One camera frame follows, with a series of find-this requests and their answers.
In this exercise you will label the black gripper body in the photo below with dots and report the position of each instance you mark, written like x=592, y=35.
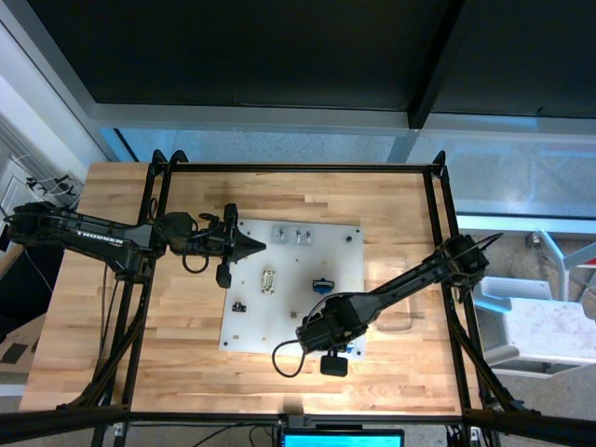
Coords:
x=326, y=337
x=229, y=242

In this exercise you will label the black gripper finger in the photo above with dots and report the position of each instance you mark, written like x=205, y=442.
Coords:
x=247, y=251
x=247, y=240

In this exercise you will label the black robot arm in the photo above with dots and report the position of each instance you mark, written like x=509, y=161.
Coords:
x=405, y=284
x=93, y=235

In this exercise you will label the small blue connector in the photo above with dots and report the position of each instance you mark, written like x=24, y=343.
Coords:
x=352, y=347

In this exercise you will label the grey connector housing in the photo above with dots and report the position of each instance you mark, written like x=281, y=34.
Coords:
x=268, y=280

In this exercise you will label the blue and black connector socket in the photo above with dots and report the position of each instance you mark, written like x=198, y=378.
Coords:
x=322, y=286

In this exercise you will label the small black clamp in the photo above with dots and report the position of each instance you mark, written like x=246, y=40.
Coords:
x=239, y=307

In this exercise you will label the white board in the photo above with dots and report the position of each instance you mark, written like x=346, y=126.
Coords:
x=261, y=326

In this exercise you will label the clear plastic tub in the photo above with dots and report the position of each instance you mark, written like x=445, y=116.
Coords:
x=396, y=323

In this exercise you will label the screen with blue edge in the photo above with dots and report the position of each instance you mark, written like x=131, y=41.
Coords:
x=340, y=441

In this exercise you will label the white plastic step stool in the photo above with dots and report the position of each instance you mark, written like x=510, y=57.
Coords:
x=549, y=326

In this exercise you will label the cardboard box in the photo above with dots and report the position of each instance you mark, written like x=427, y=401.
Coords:
x=18, y=335

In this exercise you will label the small black camera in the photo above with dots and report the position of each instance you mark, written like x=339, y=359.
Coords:
x=298, y=420

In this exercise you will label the black metal frame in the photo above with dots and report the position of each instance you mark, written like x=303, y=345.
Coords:
x=209, y=414

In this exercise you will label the grey metal chair frame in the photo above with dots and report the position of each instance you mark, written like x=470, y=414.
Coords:
x=554, y=247

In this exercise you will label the grey aluminium post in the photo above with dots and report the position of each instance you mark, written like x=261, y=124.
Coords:
x=44, y=46

